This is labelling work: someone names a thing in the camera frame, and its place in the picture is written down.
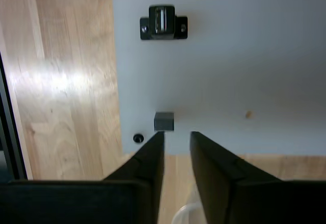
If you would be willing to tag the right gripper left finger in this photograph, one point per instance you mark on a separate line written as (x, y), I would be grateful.
(142, 183)

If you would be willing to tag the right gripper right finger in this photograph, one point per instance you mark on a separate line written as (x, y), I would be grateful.
(229, 196)

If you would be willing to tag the grey square bar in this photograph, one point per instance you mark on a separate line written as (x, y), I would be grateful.
(164, 122)

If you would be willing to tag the black board screw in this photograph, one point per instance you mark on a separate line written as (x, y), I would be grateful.
(138, 138)

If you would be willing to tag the clear plastic tub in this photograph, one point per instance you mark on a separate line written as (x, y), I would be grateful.
(178, 213)

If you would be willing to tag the white task board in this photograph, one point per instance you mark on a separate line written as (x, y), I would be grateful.
(229, 56)

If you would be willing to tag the black socket block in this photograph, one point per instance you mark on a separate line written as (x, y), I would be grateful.
(163, 34)

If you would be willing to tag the black aluminium frame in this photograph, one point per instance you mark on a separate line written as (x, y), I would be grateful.
(10, 132)

